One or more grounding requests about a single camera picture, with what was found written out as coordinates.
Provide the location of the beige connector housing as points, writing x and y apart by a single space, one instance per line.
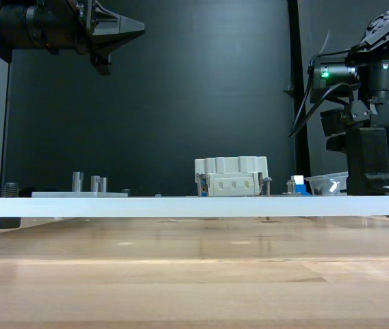
232 174

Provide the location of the black wall post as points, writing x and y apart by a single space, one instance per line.
300 154

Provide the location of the small blue white connector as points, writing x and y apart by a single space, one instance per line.
300 186

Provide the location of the clear plastic tub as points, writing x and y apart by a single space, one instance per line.
312 183

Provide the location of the black rubber foot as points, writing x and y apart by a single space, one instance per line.
8 222

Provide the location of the grey metal plate with pegs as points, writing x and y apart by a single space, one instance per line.
78 194

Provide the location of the black socket housing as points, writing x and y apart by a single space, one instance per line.
367 161

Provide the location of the white taskboard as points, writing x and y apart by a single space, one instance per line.
181 207

